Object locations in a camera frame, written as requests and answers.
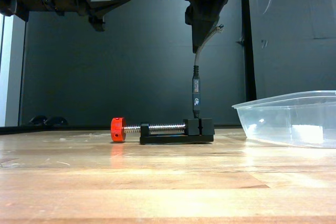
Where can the black room pillar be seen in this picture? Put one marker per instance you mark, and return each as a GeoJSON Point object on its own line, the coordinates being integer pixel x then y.
{"type": "Point", "coordinates": [248, 51]}

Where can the black aluminium frame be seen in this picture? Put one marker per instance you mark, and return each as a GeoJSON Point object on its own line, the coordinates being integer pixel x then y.
{"type": "Point", "coordinates": [78, 129]}

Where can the black USB-C socket adapter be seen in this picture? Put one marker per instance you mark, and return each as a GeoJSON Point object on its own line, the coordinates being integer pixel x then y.
{"type": "Point", "coordinates": [197, 102]}

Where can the black curved frame bracket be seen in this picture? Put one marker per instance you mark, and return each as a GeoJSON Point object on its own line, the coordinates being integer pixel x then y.
{"type": "Point", "coordinates": [38, 119]}
{"type": "Point", "coordinates": [57, 120]}

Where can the black vise with orange knob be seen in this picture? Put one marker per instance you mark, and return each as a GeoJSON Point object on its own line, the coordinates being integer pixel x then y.
{"type": "Point", "coordinates": [170, 138]}

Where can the clear plastic tub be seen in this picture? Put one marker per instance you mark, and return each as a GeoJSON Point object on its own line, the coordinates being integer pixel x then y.
{"type": "Point", "coordinates": [288, 119]}

